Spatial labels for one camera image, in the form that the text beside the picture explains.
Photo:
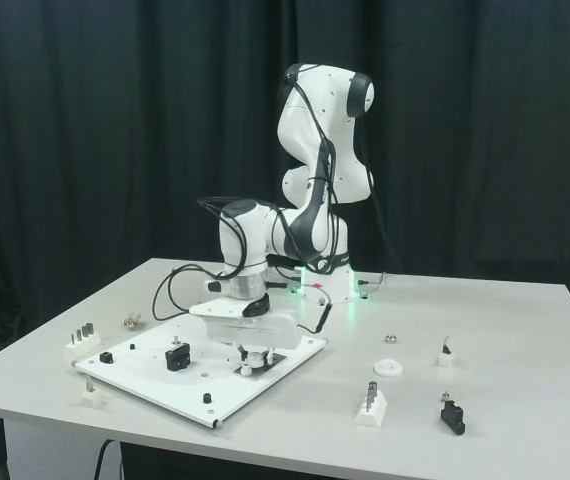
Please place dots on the black D-SUB plug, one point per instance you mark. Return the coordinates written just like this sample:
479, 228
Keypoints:
453, 416

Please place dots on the metal bolt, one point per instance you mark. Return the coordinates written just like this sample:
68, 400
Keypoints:
390, 339

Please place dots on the small white peg holder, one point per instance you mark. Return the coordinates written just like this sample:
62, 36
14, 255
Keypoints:
91, 398

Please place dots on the white sloped peg holder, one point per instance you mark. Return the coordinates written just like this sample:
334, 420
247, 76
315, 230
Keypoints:
371, 416

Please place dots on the white three-peg holder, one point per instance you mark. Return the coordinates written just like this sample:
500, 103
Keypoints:
85, 349

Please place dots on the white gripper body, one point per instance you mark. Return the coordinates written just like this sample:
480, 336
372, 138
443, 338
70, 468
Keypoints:
265, 332

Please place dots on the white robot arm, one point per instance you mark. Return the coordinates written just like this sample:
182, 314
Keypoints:
345, 150

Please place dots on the thin metal square peg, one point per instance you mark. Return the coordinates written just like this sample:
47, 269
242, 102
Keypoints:
367, 404

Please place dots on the white large gear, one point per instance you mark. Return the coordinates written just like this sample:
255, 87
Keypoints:
388, 368

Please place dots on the white task board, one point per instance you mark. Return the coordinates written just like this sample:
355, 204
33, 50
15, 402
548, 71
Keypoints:
165, 390

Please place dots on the white small gear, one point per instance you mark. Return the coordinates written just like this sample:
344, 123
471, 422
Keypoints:
246, 371

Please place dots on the metal BNC plug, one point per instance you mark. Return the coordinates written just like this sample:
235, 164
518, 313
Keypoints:
132, 321

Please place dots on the small dark plug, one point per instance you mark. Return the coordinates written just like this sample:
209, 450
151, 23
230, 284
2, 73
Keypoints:
446, 342

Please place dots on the white medium gear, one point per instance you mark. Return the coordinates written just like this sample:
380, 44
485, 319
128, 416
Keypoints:
255, 358

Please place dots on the black curtains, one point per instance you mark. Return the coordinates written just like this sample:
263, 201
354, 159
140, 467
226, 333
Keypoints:
115, 125

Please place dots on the small white plug holder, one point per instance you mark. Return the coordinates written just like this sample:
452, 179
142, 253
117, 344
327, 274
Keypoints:
446, 358

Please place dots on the thick metal round peg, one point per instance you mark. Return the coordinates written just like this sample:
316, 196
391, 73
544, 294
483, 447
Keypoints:
374, 390

